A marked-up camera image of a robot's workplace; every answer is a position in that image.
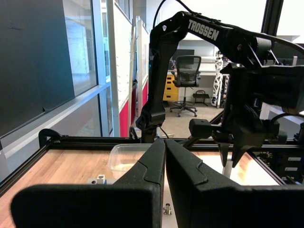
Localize grey window frame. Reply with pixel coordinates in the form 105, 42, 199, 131
0, 0, 114, 159

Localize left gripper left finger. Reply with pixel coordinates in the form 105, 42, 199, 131
10, 138, 165, 228

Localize silver metal bar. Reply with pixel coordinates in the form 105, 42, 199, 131
223, 159, 233, 178

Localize black frame upright post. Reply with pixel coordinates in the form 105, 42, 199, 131
260, 0, 285, 36

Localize black mesh office chair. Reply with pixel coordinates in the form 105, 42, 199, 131
170, 55, 202, 117

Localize black corner bracket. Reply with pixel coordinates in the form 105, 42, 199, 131
38, 129, 63, 148

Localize white lattice robot figure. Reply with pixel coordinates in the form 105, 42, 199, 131
211, 51, 230, 106

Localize black step stool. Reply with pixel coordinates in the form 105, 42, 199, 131
192, 90, 211, 105

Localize white task board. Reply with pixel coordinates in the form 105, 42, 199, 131
161, 182, 178, 228

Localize black frame cross beam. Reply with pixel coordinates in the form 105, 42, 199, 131
39, 135, 304, 152

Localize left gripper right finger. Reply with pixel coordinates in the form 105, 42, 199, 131
166, 139, 304, 228

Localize black computer monitor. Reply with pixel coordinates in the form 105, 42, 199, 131
172, 49, 195, 60

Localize white office desk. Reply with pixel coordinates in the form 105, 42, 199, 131
166, 56, 230, 95

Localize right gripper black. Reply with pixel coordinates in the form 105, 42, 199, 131
189, 99, 288, 168

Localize black frame side rail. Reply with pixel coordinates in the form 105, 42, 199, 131
0, 142, 52, 198
249, 146, 304, 187

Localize clear plastic tub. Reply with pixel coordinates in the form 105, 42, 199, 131
108, 143, 152, 178

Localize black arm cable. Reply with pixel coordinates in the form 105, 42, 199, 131
152, 0, 199, 27

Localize white wall shelf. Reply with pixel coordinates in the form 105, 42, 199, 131
178, 39, 219, 57

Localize yellow drawer cabinet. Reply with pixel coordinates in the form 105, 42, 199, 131
163, 74, 180, 102

